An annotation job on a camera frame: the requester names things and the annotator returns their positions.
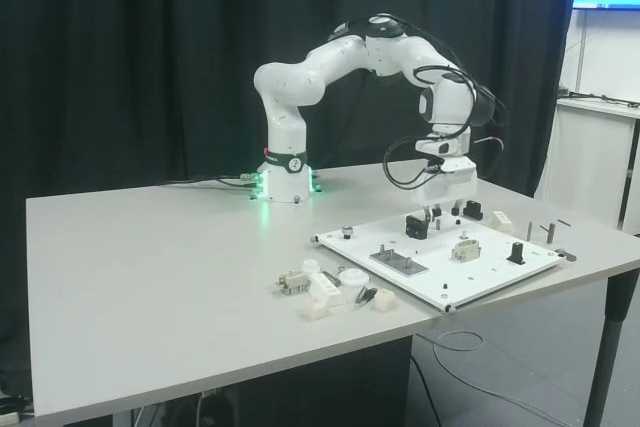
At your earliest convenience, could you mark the grey metal D-SUB plug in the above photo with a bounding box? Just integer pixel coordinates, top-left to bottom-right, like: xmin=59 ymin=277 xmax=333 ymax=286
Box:
xmin=276 ymin=270 xmax=309 ymax=294

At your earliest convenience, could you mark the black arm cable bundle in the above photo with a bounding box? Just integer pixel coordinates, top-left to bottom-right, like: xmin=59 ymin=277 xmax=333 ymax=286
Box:
xmin=381 ymin=63 xmax=507 ymax=194

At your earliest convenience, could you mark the grey floor cable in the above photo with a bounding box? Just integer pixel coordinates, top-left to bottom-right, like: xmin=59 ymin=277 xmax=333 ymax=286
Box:
xmin=431 ymin=330 xmax=592 ymax=427

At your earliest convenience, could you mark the black cable behind robot foot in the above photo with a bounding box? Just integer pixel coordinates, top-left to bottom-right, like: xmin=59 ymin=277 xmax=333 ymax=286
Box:
xmin=163 ymin=173 xmax=262 ymax=190

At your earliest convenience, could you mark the small white holder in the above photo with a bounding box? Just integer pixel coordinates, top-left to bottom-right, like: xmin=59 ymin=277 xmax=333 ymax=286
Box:
xmin=372 ymin=289 xmax=397 ymax=312
xmin=300 ymin=296 xmax=332 ymax=321

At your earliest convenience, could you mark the black table leg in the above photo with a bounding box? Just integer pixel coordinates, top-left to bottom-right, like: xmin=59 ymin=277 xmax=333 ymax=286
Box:
xmin=586 ymin=266 xmax=634 ymax=427

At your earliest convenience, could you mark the black curtain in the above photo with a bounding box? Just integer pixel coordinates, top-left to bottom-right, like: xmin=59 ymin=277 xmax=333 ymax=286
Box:
xmin=0 ymin=0 xmax=582 ymax=401

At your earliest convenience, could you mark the white task board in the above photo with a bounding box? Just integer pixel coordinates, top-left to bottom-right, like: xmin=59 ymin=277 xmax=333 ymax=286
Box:
xmin=309 ymin=206 xmax=562 ymax=316

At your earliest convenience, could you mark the long white peg holder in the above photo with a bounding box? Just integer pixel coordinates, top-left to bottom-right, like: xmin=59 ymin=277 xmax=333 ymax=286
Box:
xmin=309 ymin=271 xmax=347 ymax=306

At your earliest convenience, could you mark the white camera box dark window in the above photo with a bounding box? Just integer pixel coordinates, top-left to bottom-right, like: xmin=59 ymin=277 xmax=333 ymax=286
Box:
xmin=414 ymin=138 xmax=455 ymax=156

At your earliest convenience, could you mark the white holder with holes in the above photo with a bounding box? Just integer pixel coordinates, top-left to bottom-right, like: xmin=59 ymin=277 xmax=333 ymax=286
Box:
xmin=491 ymin=209 xmax=515 ymax=234

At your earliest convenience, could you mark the white medium gear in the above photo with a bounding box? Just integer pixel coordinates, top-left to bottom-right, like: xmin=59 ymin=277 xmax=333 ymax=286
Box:
xmin=339 ymin=269 xmax=370 ymax=292

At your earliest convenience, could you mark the white cabinet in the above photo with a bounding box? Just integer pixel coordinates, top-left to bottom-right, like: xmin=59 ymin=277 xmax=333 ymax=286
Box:
xmin=536 ymin=93 xmax=640 ymax=237

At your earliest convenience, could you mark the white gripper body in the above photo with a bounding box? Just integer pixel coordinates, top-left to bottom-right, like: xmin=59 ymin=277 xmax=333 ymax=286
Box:
xmin=411 ymin=167 xmax=479 ymax=207

